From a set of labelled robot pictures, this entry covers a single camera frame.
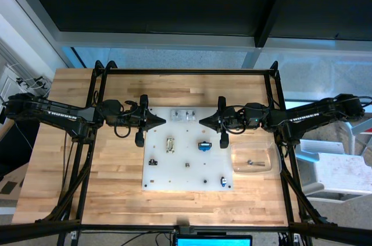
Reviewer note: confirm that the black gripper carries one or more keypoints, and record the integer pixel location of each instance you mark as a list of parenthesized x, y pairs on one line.
[(142, 118), (229, 119)]

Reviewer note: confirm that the white plastic board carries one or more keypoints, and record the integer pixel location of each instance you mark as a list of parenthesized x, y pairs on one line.
[(180, 144)]

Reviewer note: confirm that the silver hex nut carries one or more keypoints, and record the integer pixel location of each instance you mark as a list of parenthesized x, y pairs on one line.
[(249, 162)]

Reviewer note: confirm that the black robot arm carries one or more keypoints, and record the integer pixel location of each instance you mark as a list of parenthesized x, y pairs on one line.
[(58, 113), (305, 116)]

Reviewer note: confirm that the blue D-sub connector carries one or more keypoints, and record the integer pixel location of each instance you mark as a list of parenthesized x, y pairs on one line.
[(204, 146)]

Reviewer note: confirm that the beige multi-pin connector housing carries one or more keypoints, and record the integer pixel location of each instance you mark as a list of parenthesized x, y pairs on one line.
[(170, 145)]

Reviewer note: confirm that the aluminium block with toggles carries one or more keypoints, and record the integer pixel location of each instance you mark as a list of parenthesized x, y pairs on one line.
[(182, 115)]

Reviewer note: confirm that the small black clamp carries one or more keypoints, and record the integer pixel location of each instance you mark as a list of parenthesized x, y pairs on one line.
[(152, 162)]

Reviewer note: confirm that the clear plastic tub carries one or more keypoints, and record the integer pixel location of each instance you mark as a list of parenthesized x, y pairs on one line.
[(255, 150)]

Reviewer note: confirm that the small blue white connector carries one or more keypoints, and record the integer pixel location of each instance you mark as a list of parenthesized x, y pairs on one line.
[(223, 181)]

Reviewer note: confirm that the silver threaded bolt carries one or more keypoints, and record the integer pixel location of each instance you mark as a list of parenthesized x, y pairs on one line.
[(259, 164)]

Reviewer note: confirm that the blue laptop screen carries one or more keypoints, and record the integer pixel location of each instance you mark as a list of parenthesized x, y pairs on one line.
[(212, 241)]

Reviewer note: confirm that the white plastic stool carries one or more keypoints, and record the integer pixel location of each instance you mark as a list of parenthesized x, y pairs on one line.
[(340, 170)]

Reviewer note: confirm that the cardboard box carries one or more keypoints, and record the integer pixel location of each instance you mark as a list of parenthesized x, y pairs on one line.
[(13, 183)]

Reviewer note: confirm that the black metal frame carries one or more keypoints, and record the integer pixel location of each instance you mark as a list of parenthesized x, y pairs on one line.
[(174, 71)]

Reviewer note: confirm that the grey window frame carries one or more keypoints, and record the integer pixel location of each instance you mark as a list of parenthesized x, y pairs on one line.
[(145, 39)]

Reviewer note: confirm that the black camera box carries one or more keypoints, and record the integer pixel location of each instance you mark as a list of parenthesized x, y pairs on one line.
[(186, 230)]

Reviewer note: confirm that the white corner bracket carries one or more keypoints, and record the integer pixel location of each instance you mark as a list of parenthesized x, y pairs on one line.
[(296, 237), (74, 235)]

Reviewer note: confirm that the grey metal chair frame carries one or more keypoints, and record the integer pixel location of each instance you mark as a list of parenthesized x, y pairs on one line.
[(351, 134)]

